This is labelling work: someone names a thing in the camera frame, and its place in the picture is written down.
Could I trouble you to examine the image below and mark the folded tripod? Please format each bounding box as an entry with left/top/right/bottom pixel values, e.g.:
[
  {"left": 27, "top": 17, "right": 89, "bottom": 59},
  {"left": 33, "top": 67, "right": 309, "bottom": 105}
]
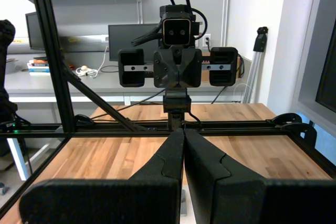
[{"left": 241, "top": 26, "right": 269, "bottom": 104}]

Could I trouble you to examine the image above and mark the stack of books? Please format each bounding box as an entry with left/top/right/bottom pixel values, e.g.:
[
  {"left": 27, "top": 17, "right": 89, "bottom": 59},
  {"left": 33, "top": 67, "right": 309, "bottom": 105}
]
[{"left": 27, "top": 60, "right": 50, "bottom": 74}]

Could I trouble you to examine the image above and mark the grey desk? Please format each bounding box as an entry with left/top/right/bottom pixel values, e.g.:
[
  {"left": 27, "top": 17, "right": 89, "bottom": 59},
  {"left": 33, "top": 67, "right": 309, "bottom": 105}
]
[{"left": 5, "top": 56, "right": 254, "bottom": 105}]

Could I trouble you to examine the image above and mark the small dark computer monitor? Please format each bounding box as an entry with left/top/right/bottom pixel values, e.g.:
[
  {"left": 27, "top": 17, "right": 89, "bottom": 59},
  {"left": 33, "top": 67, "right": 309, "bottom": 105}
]
[{"left": 25, "top": 12, "right": 46, "bottom": 50}]

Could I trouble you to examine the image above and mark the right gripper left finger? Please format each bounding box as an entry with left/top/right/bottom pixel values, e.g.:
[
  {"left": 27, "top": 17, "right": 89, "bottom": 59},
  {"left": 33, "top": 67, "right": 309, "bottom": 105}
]
[{"left": 19, "top": 129, "right": 185, "bottom": 224}]

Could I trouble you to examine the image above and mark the wide dark computer monitor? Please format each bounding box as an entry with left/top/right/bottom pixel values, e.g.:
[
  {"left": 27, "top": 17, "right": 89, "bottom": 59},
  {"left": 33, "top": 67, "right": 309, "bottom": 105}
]
[{"left": 108, "top": 24, "right": 161, "bottom": 62}]

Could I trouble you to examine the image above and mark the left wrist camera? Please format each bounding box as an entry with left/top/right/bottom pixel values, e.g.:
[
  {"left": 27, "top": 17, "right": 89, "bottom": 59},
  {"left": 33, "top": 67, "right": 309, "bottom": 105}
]
[{"left": 160, "top": 5, "right": 197, "bottom": 49}]

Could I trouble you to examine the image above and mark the white task board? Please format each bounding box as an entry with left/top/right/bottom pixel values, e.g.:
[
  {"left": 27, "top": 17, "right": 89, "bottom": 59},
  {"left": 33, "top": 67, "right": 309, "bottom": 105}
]
[{"left": 180, "top": 167, "right": 197, "bottom": 224}]

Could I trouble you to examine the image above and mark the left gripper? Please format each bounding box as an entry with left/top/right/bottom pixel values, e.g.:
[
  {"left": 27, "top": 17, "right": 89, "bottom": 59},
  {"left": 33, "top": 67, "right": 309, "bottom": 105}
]
[{"left": 118, "top": 47, "right": 239, "bottom": 88}]

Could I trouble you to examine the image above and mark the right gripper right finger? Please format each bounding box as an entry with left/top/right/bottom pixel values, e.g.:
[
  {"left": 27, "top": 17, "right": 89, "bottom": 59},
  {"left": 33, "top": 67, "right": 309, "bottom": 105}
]
[{"left": 184, "top": 129, "right": 336, "bottom": 224}]

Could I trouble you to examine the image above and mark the white cable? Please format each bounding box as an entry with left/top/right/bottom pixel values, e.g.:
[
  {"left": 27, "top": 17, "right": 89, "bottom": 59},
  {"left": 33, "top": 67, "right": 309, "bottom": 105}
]
[{"left": 75, "top": 47, "right": 110, "bottom": 78}]

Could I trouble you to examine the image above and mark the black frame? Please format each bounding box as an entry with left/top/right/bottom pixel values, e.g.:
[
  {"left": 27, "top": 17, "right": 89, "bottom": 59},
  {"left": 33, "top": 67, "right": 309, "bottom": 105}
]
[{"left": 0, "top": 0, "right": 336, "bottom": 218}]

